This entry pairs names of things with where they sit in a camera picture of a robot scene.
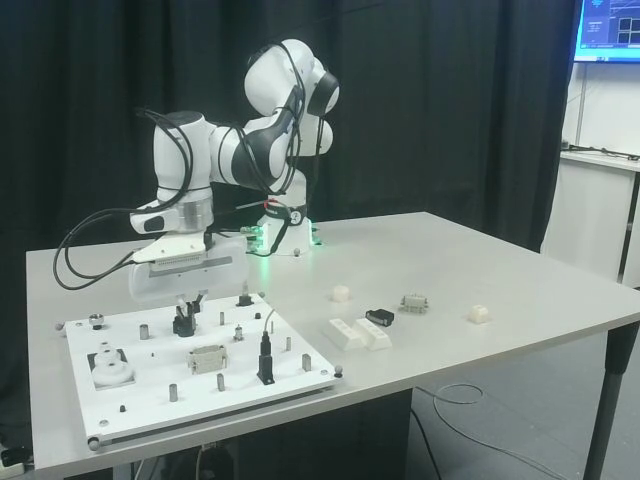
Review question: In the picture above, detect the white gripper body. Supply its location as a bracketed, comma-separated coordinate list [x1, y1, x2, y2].
[128, 238, 250, 306]

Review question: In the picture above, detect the long white peg holder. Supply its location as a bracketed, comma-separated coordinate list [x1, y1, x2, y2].
[352, 318, 393, 353]
[320, 316, 367, 352]

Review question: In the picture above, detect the white large gear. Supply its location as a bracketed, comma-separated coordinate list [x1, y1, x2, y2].
[93, 362, 137, 390]

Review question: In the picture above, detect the white task board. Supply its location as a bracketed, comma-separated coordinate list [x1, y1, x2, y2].
[53, 292, 346, 445]

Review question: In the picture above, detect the beige connector housing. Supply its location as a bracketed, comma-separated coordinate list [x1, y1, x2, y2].
[398, 294, 428, 316]

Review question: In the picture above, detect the black curtain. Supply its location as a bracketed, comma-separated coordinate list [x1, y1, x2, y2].
[0, 0, 577, 401]

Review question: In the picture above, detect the white cabinet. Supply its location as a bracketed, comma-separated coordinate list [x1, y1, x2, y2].
[541, 148, 640, 291]

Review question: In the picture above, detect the grey table leg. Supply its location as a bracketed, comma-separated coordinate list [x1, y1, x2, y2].
[595, 319, 636, 480]

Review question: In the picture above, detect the blue screen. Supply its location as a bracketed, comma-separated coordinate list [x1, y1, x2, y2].
[572, 0, 640, 64]

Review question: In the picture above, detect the black USB plug with cable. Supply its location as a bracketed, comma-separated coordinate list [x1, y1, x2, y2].
[255, 307, 279, 387]

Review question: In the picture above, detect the black camera cable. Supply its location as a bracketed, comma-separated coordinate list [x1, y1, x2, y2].
[53, 206, 154, 292]
[67, 213, 146, 281]

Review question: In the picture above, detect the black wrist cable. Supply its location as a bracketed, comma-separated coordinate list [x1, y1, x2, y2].
[135, 106, 197, 202]

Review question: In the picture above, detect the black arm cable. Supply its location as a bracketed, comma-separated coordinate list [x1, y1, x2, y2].
[272, 41, 332, 164]

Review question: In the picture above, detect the black floor cable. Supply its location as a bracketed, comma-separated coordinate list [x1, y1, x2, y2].
[411, 408, 439, 480]

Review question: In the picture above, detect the grey floor cable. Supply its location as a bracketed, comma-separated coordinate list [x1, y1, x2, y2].
[431, 383, 640, 480]

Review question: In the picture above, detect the black cable on cabinet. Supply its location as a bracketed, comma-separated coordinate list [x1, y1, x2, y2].
[559, 143, 640, 163]

